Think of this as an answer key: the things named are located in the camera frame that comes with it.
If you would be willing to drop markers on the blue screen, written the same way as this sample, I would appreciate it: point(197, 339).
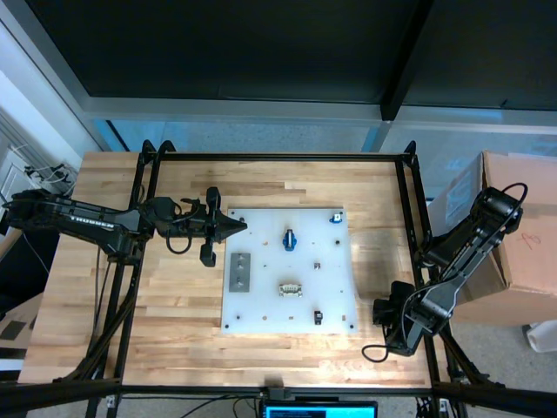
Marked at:
point(317, 411)

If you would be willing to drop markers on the black frame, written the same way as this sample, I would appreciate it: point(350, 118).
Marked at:
point(278, 155)

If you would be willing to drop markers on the black block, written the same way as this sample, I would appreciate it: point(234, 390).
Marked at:
point(318, 317)

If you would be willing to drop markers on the small blue socket block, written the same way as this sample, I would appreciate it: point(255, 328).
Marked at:
point(335, 218)

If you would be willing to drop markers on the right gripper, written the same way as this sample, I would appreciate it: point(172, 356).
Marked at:
point(393, 318)

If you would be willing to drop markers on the beige many-pin connector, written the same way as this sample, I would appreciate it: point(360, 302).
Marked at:
point(290, 290)

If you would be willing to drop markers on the cardboard box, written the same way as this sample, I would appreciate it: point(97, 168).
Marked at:
point(522, 270)

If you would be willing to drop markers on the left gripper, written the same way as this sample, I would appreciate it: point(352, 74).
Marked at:
point(213, 226)

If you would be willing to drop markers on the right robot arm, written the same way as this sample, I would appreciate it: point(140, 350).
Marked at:
point(461, 270)

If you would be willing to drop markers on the large blue socket block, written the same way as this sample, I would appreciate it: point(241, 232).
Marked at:
point(289, 240)

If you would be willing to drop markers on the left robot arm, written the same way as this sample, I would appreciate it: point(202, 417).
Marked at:
point(87, 220)

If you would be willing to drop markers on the clear plastic container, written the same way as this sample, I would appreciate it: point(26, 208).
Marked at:
point(376, 265)

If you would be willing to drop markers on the white task board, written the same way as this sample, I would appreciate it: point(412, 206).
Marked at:
point(270, 313)

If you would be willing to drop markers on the grey plate with steel pegs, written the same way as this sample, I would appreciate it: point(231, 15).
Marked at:
point(240, 272)

